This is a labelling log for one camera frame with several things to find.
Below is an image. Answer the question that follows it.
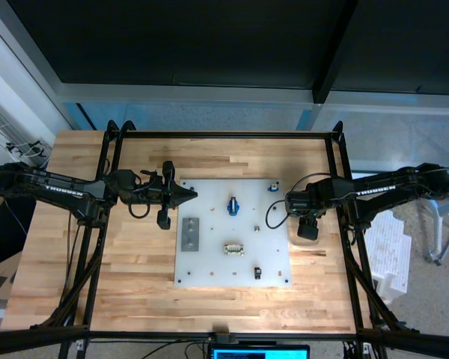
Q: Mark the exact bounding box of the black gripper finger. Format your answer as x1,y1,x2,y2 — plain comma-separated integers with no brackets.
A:
174,179,199,196
174,194,199,209

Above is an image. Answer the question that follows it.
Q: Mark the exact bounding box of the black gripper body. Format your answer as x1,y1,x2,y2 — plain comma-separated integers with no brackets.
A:
287,186,317,221
140,161,177,230

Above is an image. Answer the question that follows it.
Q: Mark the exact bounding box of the clear plastic tub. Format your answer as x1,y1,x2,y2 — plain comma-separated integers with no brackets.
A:
286,201,322,248

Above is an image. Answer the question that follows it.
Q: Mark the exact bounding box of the grey metal plate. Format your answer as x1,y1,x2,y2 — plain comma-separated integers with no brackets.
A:
179,216,201,253

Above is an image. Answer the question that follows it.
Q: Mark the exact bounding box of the white task board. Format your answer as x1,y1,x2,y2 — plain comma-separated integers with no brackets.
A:
174,178,293,289

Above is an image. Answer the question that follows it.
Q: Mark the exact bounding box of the grey multi-pin connector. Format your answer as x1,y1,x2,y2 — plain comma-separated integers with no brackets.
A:
223,242,246,258

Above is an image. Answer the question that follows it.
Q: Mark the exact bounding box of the grey metal stand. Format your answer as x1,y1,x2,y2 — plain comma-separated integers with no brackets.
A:
415,197,449,267

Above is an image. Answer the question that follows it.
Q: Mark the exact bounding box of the screen with blue edge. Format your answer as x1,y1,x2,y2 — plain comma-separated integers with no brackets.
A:
208,344,311,359

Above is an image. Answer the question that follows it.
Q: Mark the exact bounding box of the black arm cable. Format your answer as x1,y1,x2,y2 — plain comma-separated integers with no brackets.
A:
128,201,152,220
266,172,337,230

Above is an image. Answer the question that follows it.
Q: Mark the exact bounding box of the black white cable tangle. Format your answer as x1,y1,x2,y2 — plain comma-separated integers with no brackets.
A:
4,138,49,160

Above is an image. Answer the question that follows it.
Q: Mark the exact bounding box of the small black camera box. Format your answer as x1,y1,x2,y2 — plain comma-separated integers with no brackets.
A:
213,328,236,343

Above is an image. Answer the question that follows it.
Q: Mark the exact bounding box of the black aluminium frame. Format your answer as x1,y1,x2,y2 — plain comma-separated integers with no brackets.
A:
0,119,449,359

